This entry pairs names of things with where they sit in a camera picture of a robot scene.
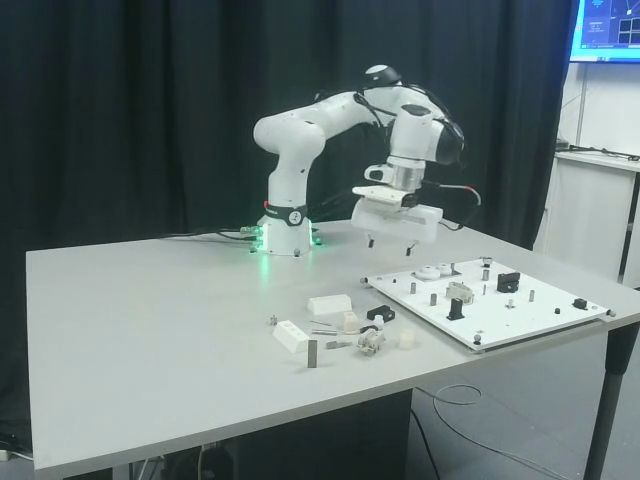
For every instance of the black plug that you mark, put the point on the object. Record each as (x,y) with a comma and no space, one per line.
(380,313)

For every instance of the white ribbed holder cube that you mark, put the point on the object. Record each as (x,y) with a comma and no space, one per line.
(408,340)

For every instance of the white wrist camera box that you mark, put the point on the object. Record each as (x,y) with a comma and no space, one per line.
(377,172)

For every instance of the white task board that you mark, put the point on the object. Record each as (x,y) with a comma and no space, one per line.
(500,310)

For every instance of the metal square peg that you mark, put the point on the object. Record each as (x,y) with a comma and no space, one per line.
(313,355)

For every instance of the white cabinet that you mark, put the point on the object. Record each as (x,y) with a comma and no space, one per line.
(595,220)

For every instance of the black table leg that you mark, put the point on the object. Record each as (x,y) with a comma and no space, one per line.
(607,400)

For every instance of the white large gear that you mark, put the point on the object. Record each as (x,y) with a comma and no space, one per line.
(426,273)

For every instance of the long white holder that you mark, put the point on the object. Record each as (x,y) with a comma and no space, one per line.
(330,304)

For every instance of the black curtain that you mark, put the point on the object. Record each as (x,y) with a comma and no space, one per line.
(150,100)

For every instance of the metal round peg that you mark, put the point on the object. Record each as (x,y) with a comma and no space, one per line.
(322,329)

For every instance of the white medium gear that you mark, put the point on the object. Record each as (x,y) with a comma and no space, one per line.
(444,269)

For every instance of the blue screen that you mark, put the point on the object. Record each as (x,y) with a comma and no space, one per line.
(607,30)

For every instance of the white holder with holes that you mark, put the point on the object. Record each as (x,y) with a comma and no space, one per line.
(290,337)

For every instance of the small white holder block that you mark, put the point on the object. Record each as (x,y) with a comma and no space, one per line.
(349,321)

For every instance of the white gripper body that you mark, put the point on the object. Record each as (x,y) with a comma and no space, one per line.
(400,222)

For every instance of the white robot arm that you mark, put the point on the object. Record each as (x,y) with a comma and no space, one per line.
(295,150)

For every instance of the small flat metal piece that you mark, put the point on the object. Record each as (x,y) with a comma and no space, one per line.
(335,344)

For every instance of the white plug with metal clips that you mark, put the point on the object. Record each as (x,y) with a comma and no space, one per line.
(370,342)

